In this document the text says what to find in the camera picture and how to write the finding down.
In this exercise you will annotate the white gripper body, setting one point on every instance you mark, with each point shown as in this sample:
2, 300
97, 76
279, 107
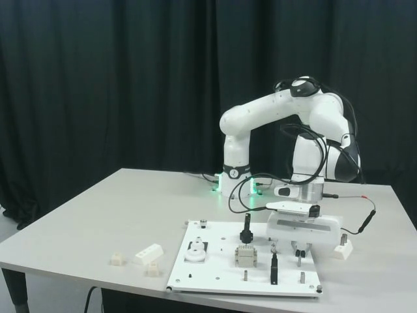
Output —
303, 233

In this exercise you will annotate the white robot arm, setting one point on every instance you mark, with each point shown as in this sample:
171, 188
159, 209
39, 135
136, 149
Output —
247, 112

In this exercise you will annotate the metal square peg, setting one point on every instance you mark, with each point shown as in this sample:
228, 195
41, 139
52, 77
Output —
302, 277
344, 239

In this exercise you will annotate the white peg holder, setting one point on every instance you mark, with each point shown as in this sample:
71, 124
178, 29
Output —
343, 252

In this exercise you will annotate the black D-SUB plug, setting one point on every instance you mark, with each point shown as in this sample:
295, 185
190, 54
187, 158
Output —
246, 235

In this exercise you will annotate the grey metal connector block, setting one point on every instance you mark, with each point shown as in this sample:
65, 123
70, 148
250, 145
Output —
245, 257

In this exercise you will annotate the white task board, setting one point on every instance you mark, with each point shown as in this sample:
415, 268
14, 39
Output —
215, 274

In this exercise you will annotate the metal BNC plug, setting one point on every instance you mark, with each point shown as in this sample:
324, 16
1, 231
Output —
204, 223

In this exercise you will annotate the white medium gear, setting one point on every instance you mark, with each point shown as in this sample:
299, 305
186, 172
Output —
197, 244

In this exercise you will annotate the white large gear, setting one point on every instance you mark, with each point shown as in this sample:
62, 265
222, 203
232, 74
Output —
195, 256

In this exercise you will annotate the small white holder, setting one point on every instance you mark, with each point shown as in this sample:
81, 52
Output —
118, 259
153, 270

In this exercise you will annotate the long white holder with holes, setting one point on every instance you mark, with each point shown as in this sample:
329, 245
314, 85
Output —
148, 255

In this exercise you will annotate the black curtain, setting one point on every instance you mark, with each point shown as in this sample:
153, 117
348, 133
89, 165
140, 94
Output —
97, 81

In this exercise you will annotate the black table leg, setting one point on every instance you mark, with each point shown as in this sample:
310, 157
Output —
14, 290

